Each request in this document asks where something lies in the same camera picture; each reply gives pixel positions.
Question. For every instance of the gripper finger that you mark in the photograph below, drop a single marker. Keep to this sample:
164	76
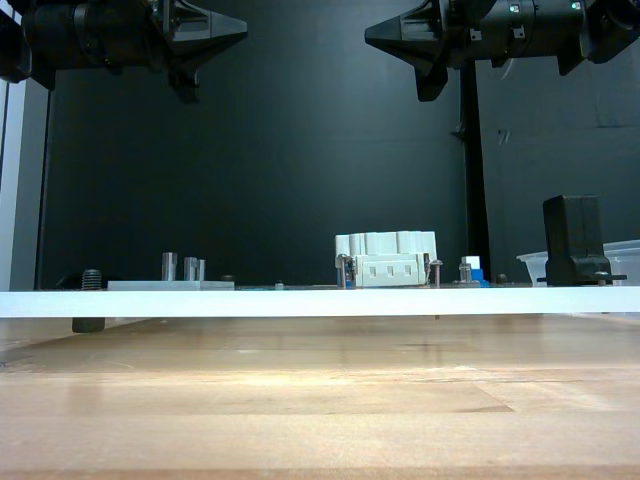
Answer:
415	27
205	52
415	52
200	25

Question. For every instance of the thick steel bar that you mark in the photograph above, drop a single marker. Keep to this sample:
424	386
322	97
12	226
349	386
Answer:
169	267

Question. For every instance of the medium steel bar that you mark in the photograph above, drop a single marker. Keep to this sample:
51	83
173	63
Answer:
190	270

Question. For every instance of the thin steel bar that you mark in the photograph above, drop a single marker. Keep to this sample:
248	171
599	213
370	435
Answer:
202	270

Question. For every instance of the grey metal bar plate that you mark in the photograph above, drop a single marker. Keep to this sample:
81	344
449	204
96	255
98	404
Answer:
150	285

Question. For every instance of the white taskboard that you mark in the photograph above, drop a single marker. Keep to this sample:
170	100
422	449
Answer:
320	302

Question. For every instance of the small blue white connector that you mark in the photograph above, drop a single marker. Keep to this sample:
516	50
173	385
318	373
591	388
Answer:
475	262

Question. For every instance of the silver connector screw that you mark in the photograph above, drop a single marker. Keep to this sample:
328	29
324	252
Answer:
436	272

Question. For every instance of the beige connector housing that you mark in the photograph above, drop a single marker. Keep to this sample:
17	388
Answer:
390	270

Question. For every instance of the small silver socket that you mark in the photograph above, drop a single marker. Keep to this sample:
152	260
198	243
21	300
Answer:
464	276

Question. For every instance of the black plug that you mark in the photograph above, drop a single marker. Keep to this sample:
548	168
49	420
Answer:
572	235

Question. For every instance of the small black knob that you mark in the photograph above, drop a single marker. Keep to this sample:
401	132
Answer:
500	278

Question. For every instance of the clear plastic tub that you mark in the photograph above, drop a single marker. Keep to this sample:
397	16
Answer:
530	270

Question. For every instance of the black threaded standoff screw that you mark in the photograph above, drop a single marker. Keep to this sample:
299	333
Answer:
91	280

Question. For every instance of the black vertical post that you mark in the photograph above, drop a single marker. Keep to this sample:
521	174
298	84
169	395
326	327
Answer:
472	200

